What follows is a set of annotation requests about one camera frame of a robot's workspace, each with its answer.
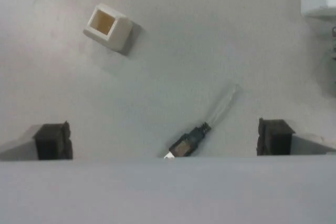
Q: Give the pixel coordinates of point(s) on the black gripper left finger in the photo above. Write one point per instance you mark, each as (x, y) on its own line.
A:
(52, 142)

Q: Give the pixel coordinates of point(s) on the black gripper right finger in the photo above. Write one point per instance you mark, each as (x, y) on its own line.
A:
(275, 140)

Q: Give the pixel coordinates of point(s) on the white small square-hole holder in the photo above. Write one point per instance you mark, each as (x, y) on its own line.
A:
(120, 35)

